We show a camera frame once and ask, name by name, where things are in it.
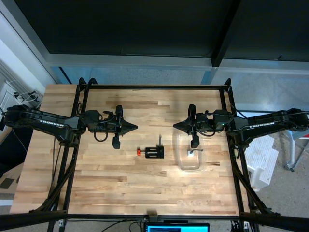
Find black vise with orange knob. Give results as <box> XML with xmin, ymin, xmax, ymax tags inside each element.
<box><xmin>136</xmin><ymin>145</ymin><xmax>165</xmax><ymax>160</ymax></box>

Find laptop screen with blue edge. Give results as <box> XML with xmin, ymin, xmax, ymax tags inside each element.
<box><xmin>144</xmin><ymin>222</ymin><xmax>210</xmax><ymax>232</ymax></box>

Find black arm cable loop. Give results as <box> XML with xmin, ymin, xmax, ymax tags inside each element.
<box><xmin>93</xmin><ymin>127</ymin><xmax>109</xmax><ymax>142</ymax></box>

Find brown cardboard box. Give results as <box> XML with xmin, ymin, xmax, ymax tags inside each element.
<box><xmin>0</xmin><ymin>162</ymin><xmax>25</xmax><ymax>194</ymax></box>

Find grey metal table leg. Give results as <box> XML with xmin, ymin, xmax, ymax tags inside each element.
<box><xmin>280</xmin><ymin>130</ymin><xmax>309</xmax><ymax>172</ymax></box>

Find black aluminium table frame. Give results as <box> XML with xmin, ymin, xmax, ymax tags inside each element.
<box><xmin>0</xmin><ymin>77</ymin><xmax>309</xmax><ymax>232</ymax></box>

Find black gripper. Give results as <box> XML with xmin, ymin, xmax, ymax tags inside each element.
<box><xmin>101</xmin><ymin>105</ymin><xmax>139</xmax><ymax>149</ymax></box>
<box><xmin>173</xmin><ymin>104</ymin><xmax>213</xmax><ymax>148</ymax></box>

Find clear plastic tub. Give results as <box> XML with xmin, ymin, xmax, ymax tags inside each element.
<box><xmin>175</xmin><ymin>132</ymin><xmax>208</xmax><ymax>173</ymax></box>

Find small black table-level camera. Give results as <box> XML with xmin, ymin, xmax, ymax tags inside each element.
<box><xmin>146</xmin><ymin>209</ymin><xmax>162</xmax><ymax>222</ymax></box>

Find black wall post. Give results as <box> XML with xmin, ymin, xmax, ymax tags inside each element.
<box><xmin>211</xmin><ymin>0</ymin><xmax>242</xmax><ymax>68</ymax></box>

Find black plugs with white cables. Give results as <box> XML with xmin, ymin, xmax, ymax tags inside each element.
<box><xmin>12</xmin><ymin>90</ymin><xmax>41</xmax><ymax>102</ymax></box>

